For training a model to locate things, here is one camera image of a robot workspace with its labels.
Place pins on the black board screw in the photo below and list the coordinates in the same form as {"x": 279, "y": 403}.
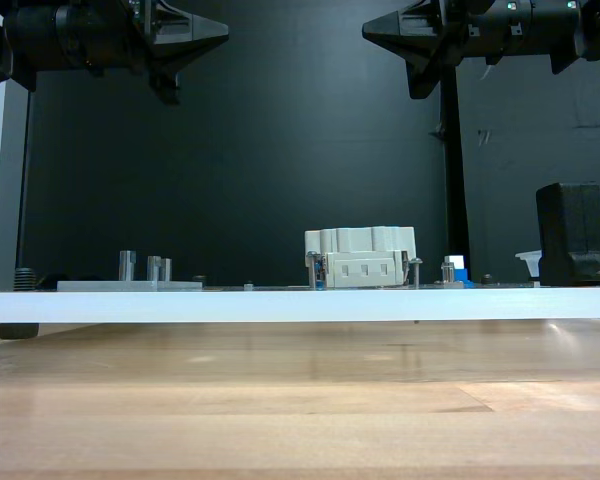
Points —
{"x": 198, "y": 278}
{"x": 488, "y": 279}

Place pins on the grey mounted connector base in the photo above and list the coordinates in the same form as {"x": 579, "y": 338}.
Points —
{"x": 360, "y": 270}

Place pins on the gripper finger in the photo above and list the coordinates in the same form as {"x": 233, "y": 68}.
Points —
{"x": 390, "y": 30}
{"x": 205, "y": 32}

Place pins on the black rubber board foot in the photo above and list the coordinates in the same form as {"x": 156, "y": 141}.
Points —
{"x": 19, "y": 331}

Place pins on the black connector housing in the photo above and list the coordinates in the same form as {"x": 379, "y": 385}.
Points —
{"x": 565, "y": 235}

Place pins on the silver metal post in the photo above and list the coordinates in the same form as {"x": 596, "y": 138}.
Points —
{"x": 166, "y": 270}
{"x": 128, "y": 265}
{"x": 153, "y": 267}

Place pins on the black threaded screw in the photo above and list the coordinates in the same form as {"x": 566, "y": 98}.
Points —
{"x": 24, "y": 280}

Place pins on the clear plastic tub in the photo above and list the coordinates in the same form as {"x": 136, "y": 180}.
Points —
{"x": 527, "y": 261}

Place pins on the small white connector block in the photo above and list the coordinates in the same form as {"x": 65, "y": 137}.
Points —
{"x": 455, "y": 262}

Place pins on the white task board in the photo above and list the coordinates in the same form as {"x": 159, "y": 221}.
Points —
{"x": 280, "y": 306}

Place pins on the grey metal plate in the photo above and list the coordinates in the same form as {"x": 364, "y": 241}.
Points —
{"x": 105, "y": 286}

